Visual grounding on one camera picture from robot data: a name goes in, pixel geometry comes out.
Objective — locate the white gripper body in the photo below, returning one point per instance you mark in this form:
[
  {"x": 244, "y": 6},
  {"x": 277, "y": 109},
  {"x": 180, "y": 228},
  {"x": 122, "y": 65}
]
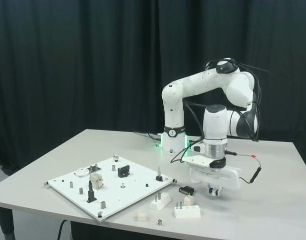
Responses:
[{"x": 222, "y": 176}]

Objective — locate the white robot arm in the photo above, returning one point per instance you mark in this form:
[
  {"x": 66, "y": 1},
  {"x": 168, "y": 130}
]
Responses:
[{"x": 187, "y": 85}]

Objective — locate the white large gear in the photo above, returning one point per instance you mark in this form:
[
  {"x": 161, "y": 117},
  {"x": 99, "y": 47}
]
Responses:
[{"x": 82, "y": 172}]

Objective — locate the small white cube holder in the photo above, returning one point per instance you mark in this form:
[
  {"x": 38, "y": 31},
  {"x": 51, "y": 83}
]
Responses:
[{"x": 189, "y": 200}]

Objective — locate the black D-SUB plug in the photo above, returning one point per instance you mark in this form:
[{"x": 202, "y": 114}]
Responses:
[{"x": 186, "y": 190}]

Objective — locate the white long peg holder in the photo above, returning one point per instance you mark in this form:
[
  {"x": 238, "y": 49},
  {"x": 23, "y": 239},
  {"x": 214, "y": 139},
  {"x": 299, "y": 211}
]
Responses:
[{"x": 187, "y": 212}]

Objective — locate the white sloped peg holder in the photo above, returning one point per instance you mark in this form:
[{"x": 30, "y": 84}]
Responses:
[{"x": 160, "y": 203}]

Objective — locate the small metal plug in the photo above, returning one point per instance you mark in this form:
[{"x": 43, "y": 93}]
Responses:
[{"x": 159, "y": 222}]

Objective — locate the small white notched holder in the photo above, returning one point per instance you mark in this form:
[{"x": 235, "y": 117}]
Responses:
[{"x": 142, "y": 216}]

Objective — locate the white task board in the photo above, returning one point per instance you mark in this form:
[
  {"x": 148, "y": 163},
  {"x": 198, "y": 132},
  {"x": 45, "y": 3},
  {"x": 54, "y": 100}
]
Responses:
[{"x": 132, "y": 192}]

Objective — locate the large metal square peg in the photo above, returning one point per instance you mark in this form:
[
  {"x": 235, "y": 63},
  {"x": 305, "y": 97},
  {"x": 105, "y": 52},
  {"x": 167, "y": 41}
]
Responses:
[{"x": 103, "y": 204}]

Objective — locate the black upright plug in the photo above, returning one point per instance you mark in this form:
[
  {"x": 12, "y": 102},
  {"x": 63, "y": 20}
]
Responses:
[{"x": 90, "y": 193}]

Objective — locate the small metal square peg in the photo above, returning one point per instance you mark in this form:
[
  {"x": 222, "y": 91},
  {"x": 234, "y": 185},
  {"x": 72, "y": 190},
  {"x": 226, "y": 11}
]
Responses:
[{"x": 81, "y": 190}]

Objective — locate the black curtain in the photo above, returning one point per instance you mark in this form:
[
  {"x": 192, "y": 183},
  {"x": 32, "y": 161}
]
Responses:
[{"x": 68, "y": 62}]

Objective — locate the black table leg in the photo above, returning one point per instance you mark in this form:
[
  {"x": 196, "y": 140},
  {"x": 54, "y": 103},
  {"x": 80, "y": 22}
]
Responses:
[{"x": 5, "y": 222}]

